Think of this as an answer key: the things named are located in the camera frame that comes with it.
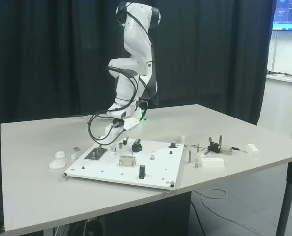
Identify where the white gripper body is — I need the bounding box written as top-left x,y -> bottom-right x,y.
103,124 -> 127,146

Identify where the white task board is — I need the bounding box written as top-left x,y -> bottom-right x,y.
62,138 -> 185,192

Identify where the white large gear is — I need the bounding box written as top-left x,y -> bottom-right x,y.
49,160 -> 64,170

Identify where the black under-table cabinet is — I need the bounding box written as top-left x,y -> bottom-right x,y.
54,188 -> 194,236

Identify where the black D-SUB plug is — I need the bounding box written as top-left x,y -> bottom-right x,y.
208,141 -> 221,154

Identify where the white holder with holes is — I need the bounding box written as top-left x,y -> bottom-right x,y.
245,143 -> 261,157
201,157 -> 225,169

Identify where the black curtain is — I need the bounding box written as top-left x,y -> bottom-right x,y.
0,0 -> 277,223

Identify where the beige waterproof plug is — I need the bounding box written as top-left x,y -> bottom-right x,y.
220,144 -> 233,156

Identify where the white cabinet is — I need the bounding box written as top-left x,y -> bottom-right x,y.
266,71 -> 292,143

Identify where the dark table leg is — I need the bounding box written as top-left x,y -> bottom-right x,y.
276,157 -> 292,236

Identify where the blue screen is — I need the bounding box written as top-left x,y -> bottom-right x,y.
272,0 -> 292,31

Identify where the black floor cable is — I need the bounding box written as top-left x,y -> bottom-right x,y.
190,200 -> 211,236

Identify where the grey floor cable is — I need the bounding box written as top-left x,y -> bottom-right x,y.
201,188 -> 286,233

